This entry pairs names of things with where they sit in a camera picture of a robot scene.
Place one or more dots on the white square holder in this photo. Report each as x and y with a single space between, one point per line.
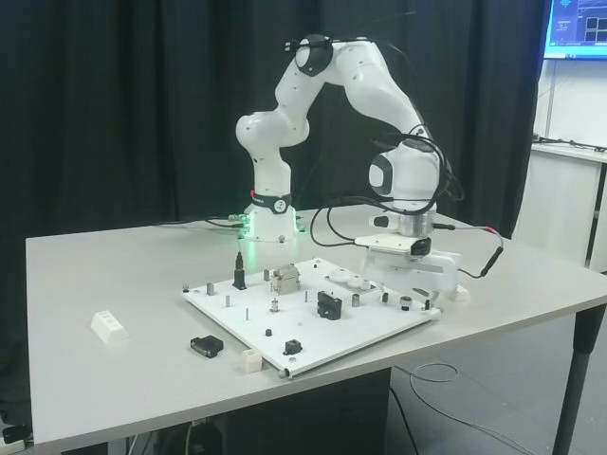
251 361

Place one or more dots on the white medium gear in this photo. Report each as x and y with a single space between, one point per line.
358 284

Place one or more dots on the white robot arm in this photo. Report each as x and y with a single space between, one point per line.
370 85

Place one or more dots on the blue screen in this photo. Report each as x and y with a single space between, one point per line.
576 28

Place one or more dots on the black upright plug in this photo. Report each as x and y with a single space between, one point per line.
239 277

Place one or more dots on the white task board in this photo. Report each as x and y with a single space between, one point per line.
284 327

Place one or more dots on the white peg holder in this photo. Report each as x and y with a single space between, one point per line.
110 326
461 295

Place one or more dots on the white large gear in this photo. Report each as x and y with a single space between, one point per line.
341 275

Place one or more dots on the black table leg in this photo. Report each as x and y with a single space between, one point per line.
582 379

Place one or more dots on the black D-SUB plug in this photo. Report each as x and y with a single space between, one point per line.
207 345

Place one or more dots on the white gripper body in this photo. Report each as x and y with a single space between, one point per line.
403 272

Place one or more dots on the metal bolt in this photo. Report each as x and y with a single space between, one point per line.
406 303

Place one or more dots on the black curtains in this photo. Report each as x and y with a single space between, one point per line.
118 118

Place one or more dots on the white cabinet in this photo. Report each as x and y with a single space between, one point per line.
564 204

